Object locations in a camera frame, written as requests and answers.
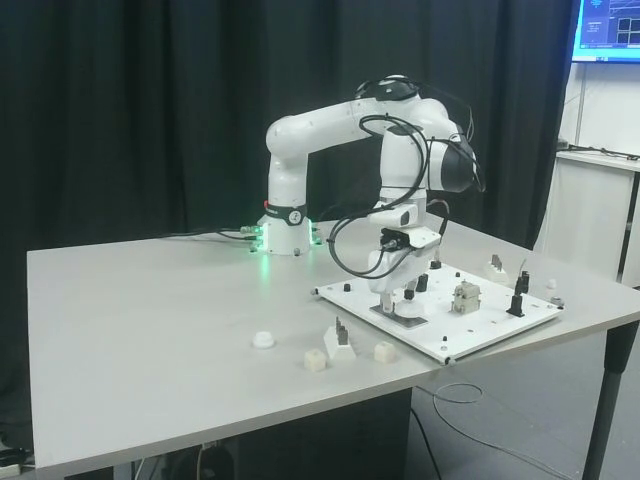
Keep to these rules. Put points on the blue screen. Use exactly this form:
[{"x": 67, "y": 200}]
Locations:
[{"x": 607, "y": 30}]

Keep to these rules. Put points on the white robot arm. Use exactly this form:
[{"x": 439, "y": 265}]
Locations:
[{"x": 310, "y": 125}]

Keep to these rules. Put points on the black curtains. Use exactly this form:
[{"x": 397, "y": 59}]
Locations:
[{"x": 125, "y": 100}]

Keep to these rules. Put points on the white cabinet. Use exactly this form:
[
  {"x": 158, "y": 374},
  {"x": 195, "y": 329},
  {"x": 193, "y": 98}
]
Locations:
[{"x": 595, "y": 210}]

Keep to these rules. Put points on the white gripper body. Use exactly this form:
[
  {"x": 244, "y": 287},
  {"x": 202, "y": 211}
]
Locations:
[{"x": 387, "y": 272}]

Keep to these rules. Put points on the white four-peg holder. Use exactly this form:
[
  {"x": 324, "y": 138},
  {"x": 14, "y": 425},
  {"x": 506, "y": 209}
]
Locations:
[{"x": 337, "y": 351}]

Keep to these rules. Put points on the black table leg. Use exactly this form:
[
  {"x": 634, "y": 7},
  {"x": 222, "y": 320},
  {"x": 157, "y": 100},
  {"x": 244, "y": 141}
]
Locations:
[{"x": 612, "y": 390}]

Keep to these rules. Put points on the cream cube holder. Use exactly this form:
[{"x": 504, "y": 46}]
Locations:
[
  {"x": 385, "y": 352},
  {"x": 315, "y": 361}
]

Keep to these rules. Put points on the black D-SUB plug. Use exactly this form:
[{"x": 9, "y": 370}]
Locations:
[{"x": 523, "y": 284}]

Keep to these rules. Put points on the white small gear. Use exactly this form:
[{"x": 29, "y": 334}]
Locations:
[{"x": 551, "y": 285}]

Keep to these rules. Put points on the white large gear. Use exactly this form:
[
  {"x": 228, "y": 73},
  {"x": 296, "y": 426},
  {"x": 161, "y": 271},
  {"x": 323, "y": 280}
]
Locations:
[{"x": 409, "y": 311}]

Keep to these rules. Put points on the black BNC plug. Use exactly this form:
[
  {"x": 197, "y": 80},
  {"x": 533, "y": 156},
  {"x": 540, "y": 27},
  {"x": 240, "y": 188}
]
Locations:
[{"x": 423, "y": 283}]

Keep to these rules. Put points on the white three-peg holder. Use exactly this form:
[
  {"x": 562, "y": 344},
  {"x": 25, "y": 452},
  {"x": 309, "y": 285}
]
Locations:
[{"x": 495, "y": 271}]

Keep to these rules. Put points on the black USB plug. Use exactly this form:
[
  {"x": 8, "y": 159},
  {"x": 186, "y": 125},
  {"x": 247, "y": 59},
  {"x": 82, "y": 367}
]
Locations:
[{"x": 515, "y": 302}]

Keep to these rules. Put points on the white mounting plate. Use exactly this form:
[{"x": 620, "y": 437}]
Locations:
[{"x": 420, "y": 242}]

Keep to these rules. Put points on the white task board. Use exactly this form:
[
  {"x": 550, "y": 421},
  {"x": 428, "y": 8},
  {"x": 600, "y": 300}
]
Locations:
[{"x": 475, "y": 332}]

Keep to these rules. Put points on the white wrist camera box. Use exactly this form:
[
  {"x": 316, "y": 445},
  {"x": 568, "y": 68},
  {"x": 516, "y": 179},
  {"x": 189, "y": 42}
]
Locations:
[{"x": 400, "y": 217}]

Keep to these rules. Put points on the white medium gear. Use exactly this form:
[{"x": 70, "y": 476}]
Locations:
[{"x": 262, "y": 340}]

